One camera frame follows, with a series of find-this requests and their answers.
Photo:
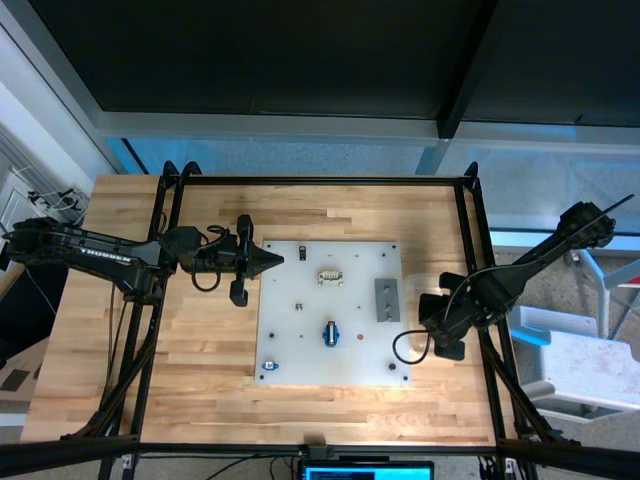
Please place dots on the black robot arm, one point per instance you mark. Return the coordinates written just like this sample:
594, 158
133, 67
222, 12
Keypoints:
540, 255
100, 252

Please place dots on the white metal stand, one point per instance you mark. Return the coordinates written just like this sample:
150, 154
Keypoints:
603, 310

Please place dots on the brown cardboard box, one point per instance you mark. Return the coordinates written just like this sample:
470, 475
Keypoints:
20, 360

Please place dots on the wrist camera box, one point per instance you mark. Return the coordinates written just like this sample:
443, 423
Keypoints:
431, 310

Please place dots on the white plastic step stool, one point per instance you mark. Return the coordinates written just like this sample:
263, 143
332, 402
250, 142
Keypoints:
585, 365

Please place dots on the black aluminium frame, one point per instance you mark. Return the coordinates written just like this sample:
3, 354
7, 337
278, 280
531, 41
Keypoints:
320, 181

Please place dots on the beige connector housing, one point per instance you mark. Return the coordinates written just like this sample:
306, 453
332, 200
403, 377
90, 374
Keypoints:
331, 279

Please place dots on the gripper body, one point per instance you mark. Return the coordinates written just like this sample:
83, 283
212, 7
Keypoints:
450, 351
240, 295

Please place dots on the laptop screen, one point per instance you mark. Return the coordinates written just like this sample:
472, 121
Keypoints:
365, 472

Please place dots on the blue round clamp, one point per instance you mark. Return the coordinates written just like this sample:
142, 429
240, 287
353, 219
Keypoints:
323, 333

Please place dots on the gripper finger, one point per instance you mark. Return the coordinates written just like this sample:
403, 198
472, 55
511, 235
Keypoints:
260, 252
260, 266

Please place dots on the black low camera bracket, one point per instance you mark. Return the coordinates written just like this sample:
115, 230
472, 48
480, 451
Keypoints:
316, 451

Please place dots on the grey metal block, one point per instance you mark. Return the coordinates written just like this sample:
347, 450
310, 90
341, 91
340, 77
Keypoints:
387, 310

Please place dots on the white taskboard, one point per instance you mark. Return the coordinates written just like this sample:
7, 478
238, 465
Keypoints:
310, 360

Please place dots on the clear plastic tub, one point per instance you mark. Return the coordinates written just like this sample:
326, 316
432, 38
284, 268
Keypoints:
413, 286

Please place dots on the small black socket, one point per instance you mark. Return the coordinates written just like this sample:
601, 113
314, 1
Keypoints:
302, 254

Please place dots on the black plug with screw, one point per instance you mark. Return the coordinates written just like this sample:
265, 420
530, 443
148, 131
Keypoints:
330, 334

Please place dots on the blue flanged mount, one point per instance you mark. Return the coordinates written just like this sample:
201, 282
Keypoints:
262, 368

